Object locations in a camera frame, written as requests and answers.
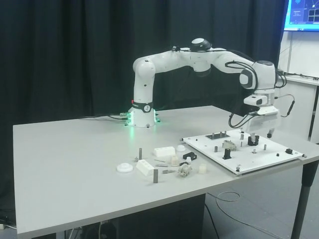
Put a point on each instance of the black curtain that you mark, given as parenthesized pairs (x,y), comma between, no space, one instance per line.
(74,49)

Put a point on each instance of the metal round peg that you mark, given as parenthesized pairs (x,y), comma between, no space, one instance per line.
(140,153)

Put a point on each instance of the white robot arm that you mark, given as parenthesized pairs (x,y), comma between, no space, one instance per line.
(174,59)

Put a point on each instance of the blue screen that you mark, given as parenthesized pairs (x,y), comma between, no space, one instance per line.
(302,15)

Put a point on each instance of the dark table leg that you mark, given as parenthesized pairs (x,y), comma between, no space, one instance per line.
(305,199)

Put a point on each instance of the white large gear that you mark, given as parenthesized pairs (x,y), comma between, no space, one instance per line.
(124,167)

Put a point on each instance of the small white cube holder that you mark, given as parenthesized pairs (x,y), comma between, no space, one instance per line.
(203,169)
(174,160)

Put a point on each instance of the long white peg holder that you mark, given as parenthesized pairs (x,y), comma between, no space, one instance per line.
(164,151)
(144,167)

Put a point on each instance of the small metal bolt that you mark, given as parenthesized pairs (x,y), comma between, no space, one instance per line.
(136,159)

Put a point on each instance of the black plug on board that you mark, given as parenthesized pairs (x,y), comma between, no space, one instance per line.
(227,154)

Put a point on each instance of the grey D-SUB plug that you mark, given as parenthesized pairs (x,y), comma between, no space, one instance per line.
(184,170)

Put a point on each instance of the metal square peg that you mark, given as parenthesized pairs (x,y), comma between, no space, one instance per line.
(155,176)

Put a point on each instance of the white small gear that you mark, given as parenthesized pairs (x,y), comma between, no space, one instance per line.
(180,148)

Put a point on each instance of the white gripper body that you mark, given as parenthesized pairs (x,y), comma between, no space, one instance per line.
(263,122)

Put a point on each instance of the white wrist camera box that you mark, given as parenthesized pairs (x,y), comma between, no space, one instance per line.
(253,100)

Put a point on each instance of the thin metal rod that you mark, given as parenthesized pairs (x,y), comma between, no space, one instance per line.
(159,161)

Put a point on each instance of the grey metal lying peg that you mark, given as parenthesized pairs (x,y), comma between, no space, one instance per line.
(168,171)

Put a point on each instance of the white task board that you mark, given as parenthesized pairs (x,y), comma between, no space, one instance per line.
(236,159)

